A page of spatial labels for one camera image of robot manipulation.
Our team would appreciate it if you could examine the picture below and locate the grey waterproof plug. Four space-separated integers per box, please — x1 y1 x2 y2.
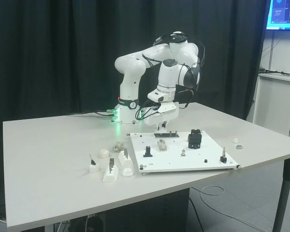
156 139 168 152

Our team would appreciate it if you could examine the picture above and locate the dark grey table leg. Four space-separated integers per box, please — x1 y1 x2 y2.
272 158 290 232

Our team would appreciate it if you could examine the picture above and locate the small white camera box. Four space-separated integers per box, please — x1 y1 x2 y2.
147 88 165 103

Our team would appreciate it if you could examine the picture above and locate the black D-SUB plug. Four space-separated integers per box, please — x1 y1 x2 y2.
188 129 203 149

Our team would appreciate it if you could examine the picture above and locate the black camera cable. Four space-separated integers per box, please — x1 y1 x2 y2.
134 101 160 121

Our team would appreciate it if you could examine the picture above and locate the grey floor cable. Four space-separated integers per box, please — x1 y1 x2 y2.
199 185 290 232

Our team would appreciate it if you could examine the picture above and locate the thin black rod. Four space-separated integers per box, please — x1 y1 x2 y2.
178 88 193 109

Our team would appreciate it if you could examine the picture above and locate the black controller box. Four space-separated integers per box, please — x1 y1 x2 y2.
53 187 191 232

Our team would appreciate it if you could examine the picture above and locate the black base cable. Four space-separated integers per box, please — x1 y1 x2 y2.
71 109 118 117

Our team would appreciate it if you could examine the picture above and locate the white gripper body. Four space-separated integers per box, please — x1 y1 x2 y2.
145 106 180 128

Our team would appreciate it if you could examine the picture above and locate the black curtain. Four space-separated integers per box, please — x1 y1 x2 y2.
0 0 269 213

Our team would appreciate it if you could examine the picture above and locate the white cabinet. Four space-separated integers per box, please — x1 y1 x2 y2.
252 72 290 140

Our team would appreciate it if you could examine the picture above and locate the black floor cable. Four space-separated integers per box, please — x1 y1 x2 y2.
188 197 204 232

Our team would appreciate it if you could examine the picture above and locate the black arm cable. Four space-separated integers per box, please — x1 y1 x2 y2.
142 33 206 97

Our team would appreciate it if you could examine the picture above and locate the white task board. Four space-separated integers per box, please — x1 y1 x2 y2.
129 131 242 174

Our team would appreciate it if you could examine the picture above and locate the white peg holder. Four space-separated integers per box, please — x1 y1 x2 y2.
102 167 119 183
117 152 131 166

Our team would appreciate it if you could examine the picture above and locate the blue screen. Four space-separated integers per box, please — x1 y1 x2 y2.
265 0 290 31

